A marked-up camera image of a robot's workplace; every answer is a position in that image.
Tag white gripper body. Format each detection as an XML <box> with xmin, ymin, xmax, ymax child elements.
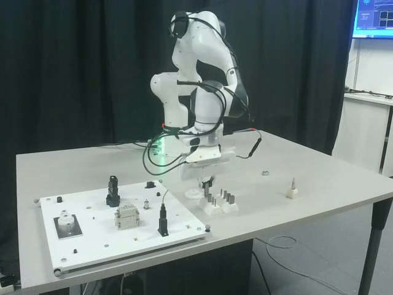
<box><xmin>180</xmin><ymin>149</ymin><xmax>238</xmax><ymax>183</ymax></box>

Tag white round peg holder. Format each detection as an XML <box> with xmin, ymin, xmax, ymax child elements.
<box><xmin>198</xmin><ymin>196</ymin><xmax>225</xmax><ymax>216</ymax></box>

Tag white square peg holder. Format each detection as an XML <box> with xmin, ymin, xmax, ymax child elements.
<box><xmin>220</xmin><ymin>199</ymin><xmax>240</xmax><ymax>214</ymax></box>

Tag beige multi-pin connector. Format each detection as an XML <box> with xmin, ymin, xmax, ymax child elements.
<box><xmin>114</xmin><ymin>205</ymin><xmax>141</xmax><ymax>231</ymax></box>

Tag black D-SUB plug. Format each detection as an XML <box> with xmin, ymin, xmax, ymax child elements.
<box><xmin>105</xmin><ymin>174</ymin><xmax>121</xmax><ymax>207</ymax></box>

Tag white task board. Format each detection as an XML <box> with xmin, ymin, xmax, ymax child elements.
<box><xmin>33</xmin><ymin>179</ymin><xmax>212</xmax><ymax>277</ymax></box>

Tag white medium gear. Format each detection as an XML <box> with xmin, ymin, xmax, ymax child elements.
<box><xmin>58</xmin><ymin>214</ymin><xmax>77</xmax><ymax>234</ymax></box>

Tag dark grey table leg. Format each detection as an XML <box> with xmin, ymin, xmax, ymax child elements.
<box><xmin>358</xmin><ymin>196</ymin><xmax>392</xmax><ymax>295</ymax></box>

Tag black curtain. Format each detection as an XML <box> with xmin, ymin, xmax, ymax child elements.
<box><xmin>0</xmin><ymin>0</ymin><xmax>360</xmax><ymax>277</ymax></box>

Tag blue screen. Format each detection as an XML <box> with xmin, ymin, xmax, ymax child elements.
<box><xmin>351</xmin><ymin>0</ymin><xmax>393</xmax><ymax>40</ymax></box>

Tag black USB plug grey cable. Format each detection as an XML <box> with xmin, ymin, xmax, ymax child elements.
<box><xmin>156</xmin><ymin>189</ymin><xmax>171</xmax><ymax>237</ymax></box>

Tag black looping cable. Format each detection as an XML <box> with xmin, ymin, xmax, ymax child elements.
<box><xmin>141</xmin><ymin>128</ymin><xmax>188</xmax><ymax>177</ymax></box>

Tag black cables at arm foot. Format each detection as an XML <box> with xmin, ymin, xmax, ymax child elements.
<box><xmin>103</xmin><ymin>139</ymin><xmax>163</xmax><ymax>149</ymax></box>

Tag grey floor cable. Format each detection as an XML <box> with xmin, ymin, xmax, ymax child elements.
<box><xmin>265</xmin><ymin>235</ymin><xmax>364</xmax><ymax>295</ymax></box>

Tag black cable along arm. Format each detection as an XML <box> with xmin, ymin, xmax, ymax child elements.
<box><xmin>168</xmin><ymin>10</ymin><xmax>255</xmax><ymax>133</ymax></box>

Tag black cables on cabinet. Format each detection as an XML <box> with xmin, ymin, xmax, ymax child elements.
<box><xmin>343</xmin><ymin>88</ymin><xmax>393</xmax><ymax>100</ymax></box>

